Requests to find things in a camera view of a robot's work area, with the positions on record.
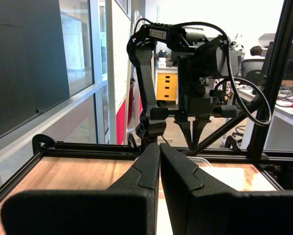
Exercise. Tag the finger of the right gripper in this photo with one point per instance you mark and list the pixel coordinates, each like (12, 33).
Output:
(187, 132)
(198, 129)

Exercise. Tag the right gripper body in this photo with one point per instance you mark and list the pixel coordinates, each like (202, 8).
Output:
(197, 105)

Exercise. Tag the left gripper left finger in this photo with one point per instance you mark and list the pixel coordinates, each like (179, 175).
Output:
(87, 210)

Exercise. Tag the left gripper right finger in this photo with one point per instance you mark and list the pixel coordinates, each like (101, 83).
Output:
(222, 210)

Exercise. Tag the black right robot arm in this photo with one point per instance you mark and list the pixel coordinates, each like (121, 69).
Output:
(146, 73)

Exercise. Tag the clear plastic tub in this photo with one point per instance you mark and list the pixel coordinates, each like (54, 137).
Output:
(205, 162)

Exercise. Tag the yellow drawer cabinet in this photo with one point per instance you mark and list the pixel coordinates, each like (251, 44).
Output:
(167, 85)

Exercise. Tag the office chair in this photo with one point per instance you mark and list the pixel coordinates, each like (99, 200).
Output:
(252, 71)

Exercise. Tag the person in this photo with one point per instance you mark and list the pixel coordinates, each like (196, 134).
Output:
(256, 51)

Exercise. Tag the white desk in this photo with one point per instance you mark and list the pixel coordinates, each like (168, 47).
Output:
(283, 127)

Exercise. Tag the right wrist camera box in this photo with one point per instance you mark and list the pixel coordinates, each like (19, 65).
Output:
(209, 58)

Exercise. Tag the black frame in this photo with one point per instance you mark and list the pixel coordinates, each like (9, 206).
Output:
(87, 147)

